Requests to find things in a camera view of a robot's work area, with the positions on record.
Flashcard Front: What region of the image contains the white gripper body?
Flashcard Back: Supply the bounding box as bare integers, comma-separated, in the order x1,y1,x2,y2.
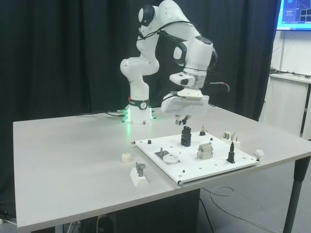
160,94,210,116

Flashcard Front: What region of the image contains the white large gear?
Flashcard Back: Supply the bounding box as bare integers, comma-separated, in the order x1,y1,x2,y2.
162,153,179,166

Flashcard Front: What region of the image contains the black floor cable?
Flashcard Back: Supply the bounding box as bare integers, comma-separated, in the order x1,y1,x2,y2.
198,198,215,233

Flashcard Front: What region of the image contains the black Ethernet plug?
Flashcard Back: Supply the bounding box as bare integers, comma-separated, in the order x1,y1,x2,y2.
225,141,237,164

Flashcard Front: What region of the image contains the black base cable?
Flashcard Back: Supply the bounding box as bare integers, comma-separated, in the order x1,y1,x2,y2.
81,109,128,120

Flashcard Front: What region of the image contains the white task board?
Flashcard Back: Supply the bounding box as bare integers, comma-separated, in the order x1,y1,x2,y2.
131,130,262,187

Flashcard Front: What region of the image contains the beige waterproof plug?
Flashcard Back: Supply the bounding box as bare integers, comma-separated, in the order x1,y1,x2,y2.
196,143,214,161

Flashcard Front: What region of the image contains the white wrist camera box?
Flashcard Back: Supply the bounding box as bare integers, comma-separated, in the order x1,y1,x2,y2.
169,71,195,87

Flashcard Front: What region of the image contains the grey floor cable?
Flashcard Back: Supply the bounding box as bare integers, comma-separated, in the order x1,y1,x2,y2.
209,185,245,233

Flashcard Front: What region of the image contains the dark table leg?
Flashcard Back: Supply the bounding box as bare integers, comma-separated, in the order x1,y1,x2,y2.
283,154,311,233

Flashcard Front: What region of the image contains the black curtain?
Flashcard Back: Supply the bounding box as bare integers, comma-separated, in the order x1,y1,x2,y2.
0,0,284,216

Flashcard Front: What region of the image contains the white cabinet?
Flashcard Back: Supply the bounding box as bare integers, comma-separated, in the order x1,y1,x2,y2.
262,71,311,142

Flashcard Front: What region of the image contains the blue screen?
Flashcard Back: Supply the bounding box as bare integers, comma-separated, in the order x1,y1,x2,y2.
276,0,311,32

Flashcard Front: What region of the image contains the white peg holder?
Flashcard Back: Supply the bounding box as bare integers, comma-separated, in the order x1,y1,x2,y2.
130,167,150,187

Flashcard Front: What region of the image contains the flat white mounting plate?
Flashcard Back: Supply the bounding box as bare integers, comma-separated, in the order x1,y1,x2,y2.
176,88,203,100

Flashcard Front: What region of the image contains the black equipment cabinet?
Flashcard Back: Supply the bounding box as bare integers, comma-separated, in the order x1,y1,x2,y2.
137,188,203,233

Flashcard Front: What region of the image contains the black D-SUB plug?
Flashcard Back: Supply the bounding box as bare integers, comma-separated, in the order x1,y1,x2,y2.
180,125,192,148

